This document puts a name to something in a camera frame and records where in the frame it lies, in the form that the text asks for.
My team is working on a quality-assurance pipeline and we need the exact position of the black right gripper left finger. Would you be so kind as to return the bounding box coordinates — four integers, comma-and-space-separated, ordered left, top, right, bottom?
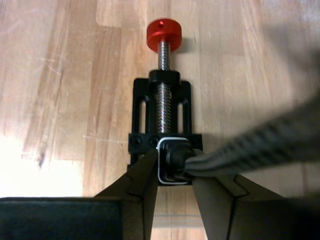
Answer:
0, 149, 159, 240

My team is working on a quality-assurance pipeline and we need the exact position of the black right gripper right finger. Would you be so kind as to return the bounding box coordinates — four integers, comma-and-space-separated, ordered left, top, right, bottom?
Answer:
192, 172, 320, 240

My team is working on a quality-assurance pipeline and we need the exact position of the black power plug braided cable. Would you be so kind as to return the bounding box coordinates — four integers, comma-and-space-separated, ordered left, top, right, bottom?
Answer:
163, 89, 320, 186

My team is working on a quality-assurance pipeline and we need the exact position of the black clamp with red knob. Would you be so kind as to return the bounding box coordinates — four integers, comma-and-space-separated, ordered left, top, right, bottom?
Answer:
126, 17, 204, 176

